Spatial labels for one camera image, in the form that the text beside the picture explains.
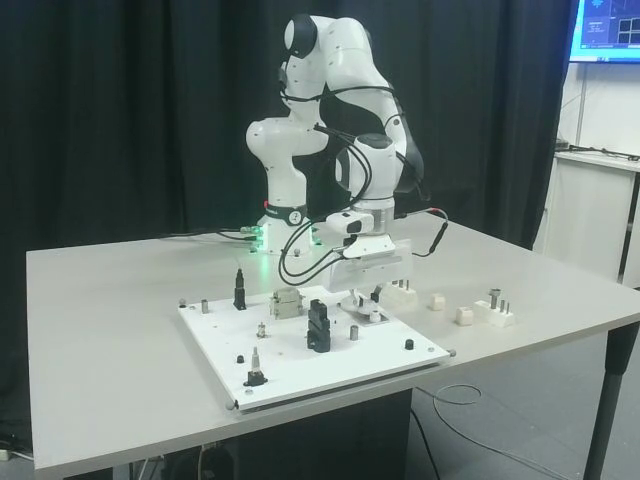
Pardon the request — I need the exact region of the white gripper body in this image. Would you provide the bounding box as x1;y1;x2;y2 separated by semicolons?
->
327;238;414;294

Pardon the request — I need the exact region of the white peg holder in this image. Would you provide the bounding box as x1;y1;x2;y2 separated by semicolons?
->
473;298;516;329
380;287;419;312

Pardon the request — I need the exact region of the black D-SUB plug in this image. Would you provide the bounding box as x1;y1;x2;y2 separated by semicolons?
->
304;298;333;354

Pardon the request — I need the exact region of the white task board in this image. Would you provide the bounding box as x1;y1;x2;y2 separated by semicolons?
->
177;282;456;414

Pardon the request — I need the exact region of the black box under table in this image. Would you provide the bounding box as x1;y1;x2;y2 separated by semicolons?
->
219;387;414;480

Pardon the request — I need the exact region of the white cabinet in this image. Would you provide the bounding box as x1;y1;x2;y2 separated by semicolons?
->
542;149;640;290

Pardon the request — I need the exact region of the black table leg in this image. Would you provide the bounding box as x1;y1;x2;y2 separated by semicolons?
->
582;327;629;480

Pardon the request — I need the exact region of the black curtain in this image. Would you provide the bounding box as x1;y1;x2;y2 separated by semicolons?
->
0;0;581;261

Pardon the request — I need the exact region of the blue screen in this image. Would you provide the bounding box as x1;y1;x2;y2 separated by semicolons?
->
568;0;640;65

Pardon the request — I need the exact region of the flat white mount plate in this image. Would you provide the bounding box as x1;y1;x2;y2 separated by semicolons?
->
342;232;396;260

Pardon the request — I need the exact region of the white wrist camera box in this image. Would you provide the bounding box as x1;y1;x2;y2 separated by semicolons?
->
325;210;374;235

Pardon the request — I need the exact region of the black camera cable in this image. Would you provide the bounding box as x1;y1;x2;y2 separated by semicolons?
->
277;219;351;281

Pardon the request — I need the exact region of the thin grey cable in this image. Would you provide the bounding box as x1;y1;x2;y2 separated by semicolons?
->
432;383;640;471

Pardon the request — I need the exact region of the black plug with short cable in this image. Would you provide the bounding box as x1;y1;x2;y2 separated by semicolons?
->
231;267;250;311

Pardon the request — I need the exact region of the black cable at arm foot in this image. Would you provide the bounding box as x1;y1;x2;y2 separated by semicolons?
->
167;228;261;243

